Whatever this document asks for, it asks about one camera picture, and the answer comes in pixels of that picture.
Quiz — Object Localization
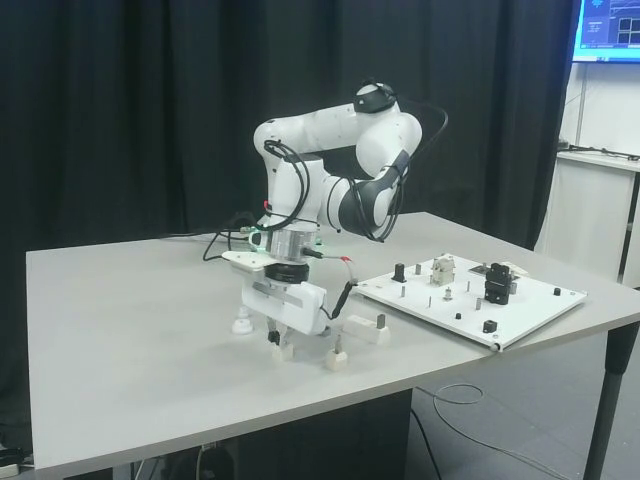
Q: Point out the long black arm cable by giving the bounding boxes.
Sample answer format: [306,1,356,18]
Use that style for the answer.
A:
[368,92,450,244]

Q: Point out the silver wrist ring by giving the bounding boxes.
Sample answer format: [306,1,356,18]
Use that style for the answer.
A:
[261,228,320,265]

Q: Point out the thin black rod red tag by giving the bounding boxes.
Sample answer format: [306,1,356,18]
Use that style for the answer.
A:
[310,248,361,320]

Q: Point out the white sloped peg holder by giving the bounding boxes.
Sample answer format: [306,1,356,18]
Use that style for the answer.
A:
[342,313,392,347]

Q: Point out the grey cable on floor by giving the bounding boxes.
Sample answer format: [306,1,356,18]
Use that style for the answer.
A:
[431,383,604,480]

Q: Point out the black curtain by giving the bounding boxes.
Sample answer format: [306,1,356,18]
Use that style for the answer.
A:
[0,0,584,261]

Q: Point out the blue screen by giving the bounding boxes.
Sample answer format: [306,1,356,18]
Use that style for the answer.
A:
[571,0,640,65]

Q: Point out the black D-SUB plug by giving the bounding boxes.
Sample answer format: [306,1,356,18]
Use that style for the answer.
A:
[483,261,513,307]

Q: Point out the flat white wrist plate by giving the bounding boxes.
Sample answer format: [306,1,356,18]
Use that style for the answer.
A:
[221,249,274,274]

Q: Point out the white task board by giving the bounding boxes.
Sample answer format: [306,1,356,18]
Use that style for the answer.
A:
[351,253,588,354]

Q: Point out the looped black wrist cable bundle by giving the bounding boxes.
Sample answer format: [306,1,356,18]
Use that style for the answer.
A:
[261,138,322,227]

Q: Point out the white cabinet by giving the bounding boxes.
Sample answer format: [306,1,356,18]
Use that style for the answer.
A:
[536,148,640,290]

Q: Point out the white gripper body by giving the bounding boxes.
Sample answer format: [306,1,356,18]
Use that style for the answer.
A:
[240,278,327,336]

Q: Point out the black cables at arm foot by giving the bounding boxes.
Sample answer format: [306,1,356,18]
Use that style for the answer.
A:
[201,211,262,264]

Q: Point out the dark grey table leg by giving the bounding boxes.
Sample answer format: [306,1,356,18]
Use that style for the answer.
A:
[583,323,630,480]

